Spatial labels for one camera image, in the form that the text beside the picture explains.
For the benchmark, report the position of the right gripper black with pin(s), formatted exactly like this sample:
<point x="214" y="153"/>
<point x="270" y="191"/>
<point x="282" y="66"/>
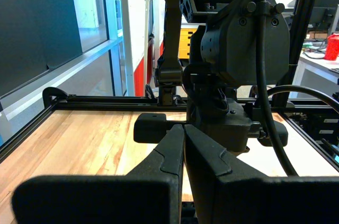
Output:
<point x="219" y="128"/>

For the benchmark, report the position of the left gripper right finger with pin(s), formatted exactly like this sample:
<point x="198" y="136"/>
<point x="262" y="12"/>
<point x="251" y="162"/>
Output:
<point x="265" y="200"/>

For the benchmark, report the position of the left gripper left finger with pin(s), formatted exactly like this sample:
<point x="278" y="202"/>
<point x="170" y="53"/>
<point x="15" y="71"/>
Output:
<point x="106" y="200"/>

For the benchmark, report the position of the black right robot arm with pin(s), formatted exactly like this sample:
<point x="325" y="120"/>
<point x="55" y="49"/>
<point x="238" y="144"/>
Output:
<point x="246" y="49"/>

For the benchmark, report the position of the red container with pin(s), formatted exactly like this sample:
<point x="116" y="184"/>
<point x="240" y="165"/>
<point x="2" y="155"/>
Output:
<point x="332" y="48"/>

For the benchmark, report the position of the yellow drawer cabinet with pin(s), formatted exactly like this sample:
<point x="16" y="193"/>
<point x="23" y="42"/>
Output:
<point x="185" y="44"/>

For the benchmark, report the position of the white desk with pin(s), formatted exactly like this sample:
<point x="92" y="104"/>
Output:
<point x="315" y="65"/>

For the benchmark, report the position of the black computer monitor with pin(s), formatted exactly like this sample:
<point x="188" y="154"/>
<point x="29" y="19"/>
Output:
<point x="327" y="4"/>

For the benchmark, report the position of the black frame corner bracket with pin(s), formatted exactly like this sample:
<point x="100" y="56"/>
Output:
<point x="53" y="92"/>

